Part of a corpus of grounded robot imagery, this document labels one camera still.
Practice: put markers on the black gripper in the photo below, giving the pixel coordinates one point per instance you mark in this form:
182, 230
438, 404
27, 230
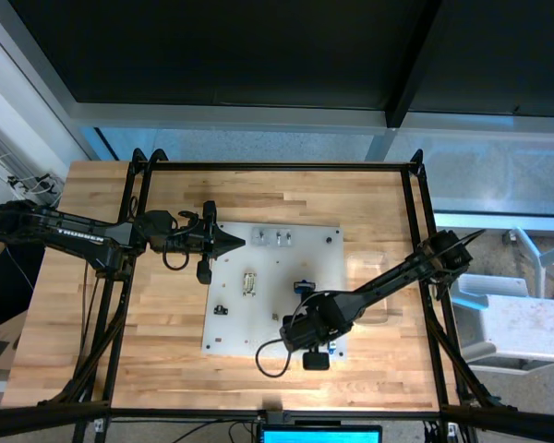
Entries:
208, 240
316, 362

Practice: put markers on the white utility cart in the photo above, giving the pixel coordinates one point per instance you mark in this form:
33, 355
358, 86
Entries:
521, 323

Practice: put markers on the blue and black socket block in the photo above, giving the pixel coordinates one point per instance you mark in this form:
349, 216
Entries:
303, 286

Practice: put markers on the small black clamp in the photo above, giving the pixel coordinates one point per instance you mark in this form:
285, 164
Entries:
220, 309

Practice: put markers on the black aluminium frame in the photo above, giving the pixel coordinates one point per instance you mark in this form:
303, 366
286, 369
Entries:
277, 165

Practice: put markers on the black camera bracket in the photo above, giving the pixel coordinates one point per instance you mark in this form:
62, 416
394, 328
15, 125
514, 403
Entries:
274, 415

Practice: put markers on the grey metal stand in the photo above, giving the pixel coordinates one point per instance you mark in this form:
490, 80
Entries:
533, 258

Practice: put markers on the brown cardboard box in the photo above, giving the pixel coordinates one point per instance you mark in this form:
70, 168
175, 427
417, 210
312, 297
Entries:
0, 337

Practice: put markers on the white task board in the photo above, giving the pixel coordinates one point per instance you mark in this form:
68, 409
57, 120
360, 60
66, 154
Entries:
254, 332

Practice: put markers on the blue laptop screen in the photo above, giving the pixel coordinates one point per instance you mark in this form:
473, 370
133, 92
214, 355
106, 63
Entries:
318, 437

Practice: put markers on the grey connector housing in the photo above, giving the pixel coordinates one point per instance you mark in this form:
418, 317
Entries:
250, 282

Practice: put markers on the clear plastic tub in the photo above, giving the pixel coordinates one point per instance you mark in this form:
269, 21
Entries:
364, 267

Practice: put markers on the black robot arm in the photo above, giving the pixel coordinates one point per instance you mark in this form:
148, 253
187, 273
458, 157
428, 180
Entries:
397, 272
74, 231

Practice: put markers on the black vertical post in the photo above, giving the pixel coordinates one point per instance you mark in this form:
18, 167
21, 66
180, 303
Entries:
399, 115

